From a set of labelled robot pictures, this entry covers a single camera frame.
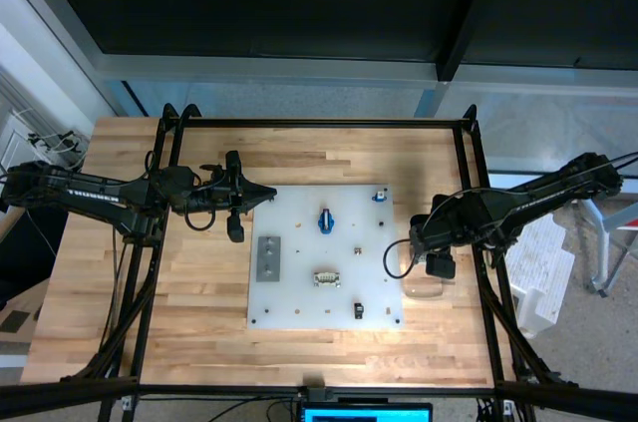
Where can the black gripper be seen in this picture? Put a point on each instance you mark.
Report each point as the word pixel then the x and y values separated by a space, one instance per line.
pixel 439 267
pixel 235 230

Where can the black connector housing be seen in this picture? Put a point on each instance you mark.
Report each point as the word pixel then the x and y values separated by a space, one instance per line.
pixel 359 311

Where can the small blue white connector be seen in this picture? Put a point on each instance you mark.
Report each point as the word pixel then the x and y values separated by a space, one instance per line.
pixel 379 196

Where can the beige hub socket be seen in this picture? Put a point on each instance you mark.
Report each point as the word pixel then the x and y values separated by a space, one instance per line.
pixel 327 278

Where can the clear plastic tub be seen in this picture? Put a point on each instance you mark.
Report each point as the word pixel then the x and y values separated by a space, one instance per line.
pixel 423 292

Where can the grey metal peg plate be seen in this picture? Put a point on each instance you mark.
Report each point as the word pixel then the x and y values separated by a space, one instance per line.
pixel 261 262

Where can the white foam packing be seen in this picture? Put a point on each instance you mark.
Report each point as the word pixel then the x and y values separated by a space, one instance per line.
pixel 538 267

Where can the white board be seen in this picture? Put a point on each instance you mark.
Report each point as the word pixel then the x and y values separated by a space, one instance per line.
pixel 309 292

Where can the blue lit screen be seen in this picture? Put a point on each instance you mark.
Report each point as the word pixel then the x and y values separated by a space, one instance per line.
pixel 364 414

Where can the grey metal stand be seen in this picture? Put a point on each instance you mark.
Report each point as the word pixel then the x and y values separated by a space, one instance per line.
pixel 604 252

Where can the black aluminium frame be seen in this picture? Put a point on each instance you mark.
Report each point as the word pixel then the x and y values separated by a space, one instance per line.
pixel 319 124

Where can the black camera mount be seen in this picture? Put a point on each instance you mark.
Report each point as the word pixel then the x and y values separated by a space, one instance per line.
pixel 315 389

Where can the black wall column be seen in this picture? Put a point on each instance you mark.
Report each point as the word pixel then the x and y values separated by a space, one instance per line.
pixel 466 8

